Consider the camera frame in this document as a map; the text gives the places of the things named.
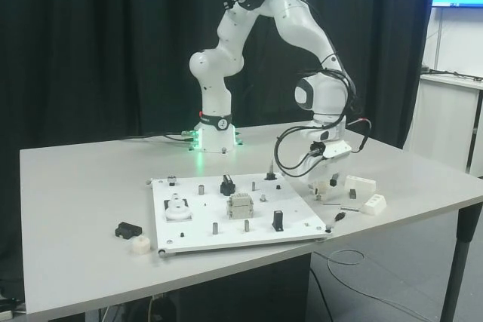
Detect black table leg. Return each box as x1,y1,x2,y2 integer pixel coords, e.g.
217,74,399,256
440,201,481,322

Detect white large gear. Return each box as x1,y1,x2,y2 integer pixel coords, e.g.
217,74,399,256
165,201,191,222

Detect grey floor cable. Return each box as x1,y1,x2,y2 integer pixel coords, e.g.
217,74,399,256
323,249,382,322

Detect black cables at arm foot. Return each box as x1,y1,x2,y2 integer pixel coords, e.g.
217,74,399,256
124,131,198,143

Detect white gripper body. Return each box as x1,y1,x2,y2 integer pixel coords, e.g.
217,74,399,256
291,152,335,187

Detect white cabinet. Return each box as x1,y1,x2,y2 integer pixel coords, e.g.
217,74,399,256
408,69,483,178

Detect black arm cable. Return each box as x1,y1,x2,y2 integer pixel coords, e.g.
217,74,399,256
224,0,359,182

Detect black curtains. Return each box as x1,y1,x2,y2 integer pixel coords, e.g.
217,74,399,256
0,0,441,300

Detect white notched holder block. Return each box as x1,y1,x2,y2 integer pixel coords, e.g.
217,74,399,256
131,237,152,256

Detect white sloped holder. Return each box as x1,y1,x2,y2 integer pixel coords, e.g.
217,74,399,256
364,193,388,216

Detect black D-SUB plug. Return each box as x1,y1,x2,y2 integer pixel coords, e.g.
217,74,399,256
114,220,143,240

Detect white task board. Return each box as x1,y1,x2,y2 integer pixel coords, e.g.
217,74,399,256
144,171,331,259

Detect USB plug with short cable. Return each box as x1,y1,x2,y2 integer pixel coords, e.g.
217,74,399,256
324,211,346,233

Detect long white holder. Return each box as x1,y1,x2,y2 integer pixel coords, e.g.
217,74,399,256
343,174,377,194

